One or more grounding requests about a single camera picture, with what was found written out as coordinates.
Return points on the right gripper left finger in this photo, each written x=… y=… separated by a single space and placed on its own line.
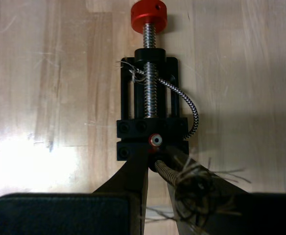
x=59 y=215

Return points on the black vise with red knob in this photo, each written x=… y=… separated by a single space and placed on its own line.
x=133 y=127

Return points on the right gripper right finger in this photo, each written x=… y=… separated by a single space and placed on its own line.
x=255 y=215

